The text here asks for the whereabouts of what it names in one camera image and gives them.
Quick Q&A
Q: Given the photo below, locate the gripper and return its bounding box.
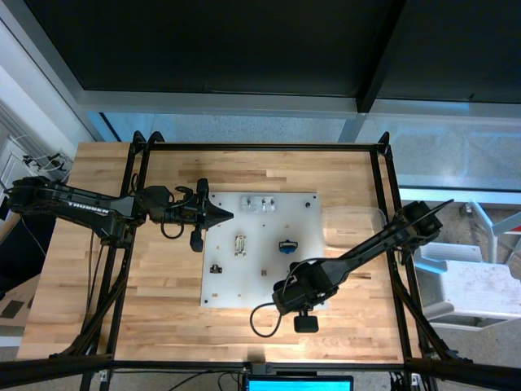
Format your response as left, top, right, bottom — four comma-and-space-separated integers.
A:
272, 279, 329, 335
169, 178, 234, 253

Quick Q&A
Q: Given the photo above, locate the blue screen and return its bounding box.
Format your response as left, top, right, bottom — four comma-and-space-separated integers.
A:
243, 375, 354, 391

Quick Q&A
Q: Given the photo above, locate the white board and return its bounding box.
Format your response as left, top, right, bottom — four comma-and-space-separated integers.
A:
199, 191, 328, 310

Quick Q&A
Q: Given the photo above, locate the clear plastic tub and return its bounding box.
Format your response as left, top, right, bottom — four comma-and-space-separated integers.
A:
321, 205, 387, 248

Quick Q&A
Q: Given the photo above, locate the white step stool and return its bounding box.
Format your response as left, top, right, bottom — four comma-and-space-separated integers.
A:
414, 240, 521, 331

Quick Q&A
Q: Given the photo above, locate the black case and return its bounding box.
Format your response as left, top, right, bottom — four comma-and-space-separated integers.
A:
0, 213, 56, 301

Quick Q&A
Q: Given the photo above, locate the cardboard sheet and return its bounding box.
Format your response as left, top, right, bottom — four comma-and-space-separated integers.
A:
0, 275, 42, 327

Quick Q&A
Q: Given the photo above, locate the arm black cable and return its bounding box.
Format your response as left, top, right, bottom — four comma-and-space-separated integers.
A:
249, 260, 304, 339
160, 185, 195, 240

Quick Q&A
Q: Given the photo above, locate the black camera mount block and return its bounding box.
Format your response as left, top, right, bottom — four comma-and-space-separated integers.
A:
247, 353, 269, 375

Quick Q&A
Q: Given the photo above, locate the black aluminium frame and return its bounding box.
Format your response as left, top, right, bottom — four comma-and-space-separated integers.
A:
0, 130, 521, 391

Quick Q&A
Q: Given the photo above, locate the black white cable bundle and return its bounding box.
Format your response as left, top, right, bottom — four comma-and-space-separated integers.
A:
22, 151, 72, 173

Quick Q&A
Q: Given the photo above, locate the grey metal chair frame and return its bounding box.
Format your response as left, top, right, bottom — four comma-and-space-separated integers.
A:
459, 199, 521, 266

